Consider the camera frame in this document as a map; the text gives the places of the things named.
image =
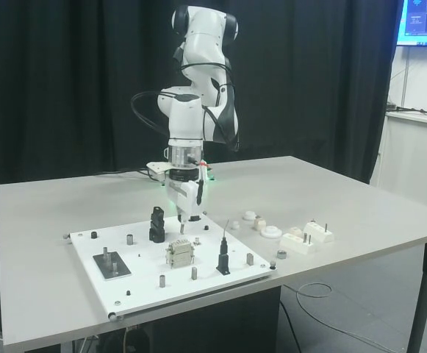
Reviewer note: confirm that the white large gear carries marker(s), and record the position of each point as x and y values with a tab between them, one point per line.
270	233

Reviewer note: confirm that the metal round peg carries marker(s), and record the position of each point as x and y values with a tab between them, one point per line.
161	281
129	239

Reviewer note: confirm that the black curtain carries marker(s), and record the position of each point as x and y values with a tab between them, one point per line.
70	92

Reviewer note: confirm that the thin black rod with red tag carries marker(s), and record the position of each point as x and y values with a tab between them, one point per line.
200	191

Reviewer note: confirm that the dark table leg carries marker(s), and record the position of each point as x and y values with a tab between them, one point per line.
424	294

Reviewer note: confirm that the white cabinet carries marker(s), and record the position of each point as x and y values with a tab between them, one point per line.
411	162

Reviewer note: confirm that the small white plug holder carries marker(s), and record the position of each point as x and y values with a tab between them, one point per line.
260	223
294	231

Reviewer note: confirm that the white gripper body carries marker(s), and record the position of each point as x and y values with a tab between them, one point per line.
183	198

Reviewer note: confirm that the black D-SUB plug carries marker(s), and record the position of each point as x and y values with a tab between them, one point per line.
157	228

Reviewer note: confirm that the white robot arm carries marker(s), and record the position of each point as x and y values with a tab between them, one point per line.
183	121

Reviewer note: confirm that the white peg holder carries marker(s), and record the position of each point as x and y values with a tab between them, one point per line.
321	235
295	245

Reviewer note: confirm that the white small gear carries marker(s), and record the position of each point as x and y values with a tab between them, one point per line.
236	224

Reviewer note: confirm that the white flat mounting plate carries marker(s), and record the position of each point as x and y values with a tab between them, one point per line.
158	167

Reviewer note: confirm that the white task board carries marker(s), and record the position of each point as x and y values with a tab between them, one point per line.
147	272

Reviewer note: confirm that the black Ethernet plug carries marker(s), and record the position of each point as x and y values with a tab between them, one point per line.
223	259

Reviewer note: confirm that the metal bolt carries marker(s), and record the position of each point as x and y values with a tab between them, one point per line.
281	254

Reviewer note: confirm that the beige waterproof plug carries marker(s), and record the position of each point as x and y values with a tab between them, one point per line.
179	253

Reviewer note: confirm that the blue display screen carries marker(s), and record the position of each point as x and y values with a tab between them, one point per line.
424	22

